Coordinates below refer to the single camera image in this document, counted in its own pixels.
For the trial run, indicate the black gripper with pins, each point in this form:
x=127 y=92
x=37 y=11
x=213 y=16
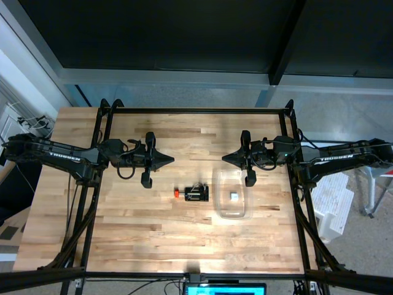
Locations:
x=249 y=178
x=147 y=179

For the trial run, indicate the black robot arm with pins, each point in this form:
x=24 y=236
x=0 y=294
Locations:
x=61 y=156
x=334 y=159

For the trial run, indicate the white foam block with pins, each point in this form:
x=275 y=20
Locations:
x=234 y=195

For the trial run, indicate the clear plastic tub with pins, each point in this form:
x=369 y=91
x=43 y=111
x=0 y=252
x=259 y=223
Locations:
x=224 y=212

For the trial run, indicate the white foam packaging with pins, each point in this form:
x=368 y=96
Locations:
x=331 y=199

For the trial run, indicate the laptop with blue screen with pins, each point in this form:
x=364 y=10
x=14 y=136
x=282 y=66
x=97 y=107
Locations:
x=224 y=290

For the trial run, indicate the white metal stand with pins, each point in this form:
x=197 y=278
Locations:
x=372 y=184

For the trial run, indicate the brown cardboard box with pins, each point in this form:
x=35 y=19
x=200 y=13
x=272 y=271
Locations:
x=18 y=218

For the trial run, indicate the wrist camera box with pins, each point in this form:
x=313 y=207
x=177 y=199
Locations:
x=261 y=151
x=135 y=151

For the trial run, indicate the black aluminium frame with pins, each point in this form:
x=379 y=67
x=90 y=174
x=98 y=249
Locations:
x=196 y=110

